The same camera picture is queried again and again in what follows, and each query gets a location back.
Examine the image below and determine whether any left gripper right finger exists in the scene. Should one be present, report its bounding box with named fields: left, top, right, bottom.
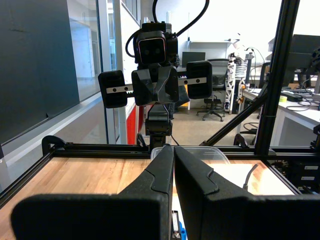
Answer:
left=174, top=146, right=320, bottom=240

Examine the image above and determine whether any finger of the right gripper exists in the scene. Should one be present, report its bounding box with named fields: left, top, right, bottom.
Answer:
left=131, top=68, right=158, bottom=106
left=156, top=65, right=180, bottom=104

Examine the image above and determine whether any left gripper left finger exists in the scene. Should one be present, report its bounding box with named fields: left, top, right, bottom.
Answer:
left=11, top=144, right=175, bottom=240

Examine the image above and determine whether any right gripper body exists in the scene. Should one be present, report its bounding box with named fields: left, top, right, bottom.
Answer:
left=98, top=60, right=213, bottom=109

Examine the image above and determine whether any grey rj45 connector cable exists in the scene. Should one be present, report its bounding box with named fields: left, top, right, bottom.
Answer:
left=241, top=162, right=261, bottom=191

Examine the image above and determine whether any blue d-sub connector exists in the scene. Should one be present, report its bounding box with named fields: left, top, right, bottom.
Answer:
left=171, top=211, right=188, bottom=240

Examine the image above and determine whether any dark computer monitor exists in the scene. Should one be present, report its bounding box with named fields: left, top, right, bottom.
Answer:
left=181, top=51, right=206, bottom=69

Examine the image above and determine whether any black office chair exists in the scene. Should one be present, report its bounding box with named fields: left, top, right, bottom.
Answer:
left=196, top=58, right=230, bottom=123

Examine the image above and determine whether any white lattice structure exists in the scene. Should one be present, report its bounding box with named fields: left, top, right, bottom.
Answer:
left=224, top=32, right=249, bottom=113

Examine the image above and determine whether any red cabinet panel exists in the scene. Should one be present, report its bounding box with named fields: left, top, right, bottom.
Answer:
left=126, top=104, right=145, bottom=145

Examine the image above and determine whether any clear plastic tub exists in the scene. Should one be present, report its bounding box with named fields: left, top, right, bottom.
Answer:
left=150, top=146, right=231, bottom=166

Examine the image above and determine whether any black control box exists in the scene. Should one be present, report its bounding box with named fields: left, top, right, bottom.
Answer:
left=271, top=149, right=320, bottom=195

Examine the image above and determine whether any large dark monitor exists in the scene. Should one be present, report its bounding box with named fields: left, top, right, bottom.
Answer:
left=289, top=34, right=320, bottom=76

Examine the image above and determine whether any white office desk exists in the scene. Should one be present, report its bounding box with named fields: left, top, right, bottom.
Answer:
left=241, top=87, right=320, bottom=148

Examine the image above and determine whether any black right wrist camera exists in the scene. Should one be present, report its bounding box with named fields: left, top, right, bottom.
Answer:
left=136, top=31, right=167, bottom=66

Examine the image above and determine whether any short black cable loop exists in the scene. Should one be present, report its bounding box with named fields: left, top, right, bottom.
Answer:
left=125, top=31, right=139, bottom=59

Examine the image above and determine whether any black aluminium frame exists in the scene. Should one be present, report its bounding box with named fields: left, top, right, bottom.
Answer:
left=0, top=0, right=320, bottom=208

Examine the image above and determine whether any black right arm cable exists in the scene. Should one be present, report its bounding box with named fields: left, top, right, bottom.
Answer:
left=152, top=0, right=211, bottom=36

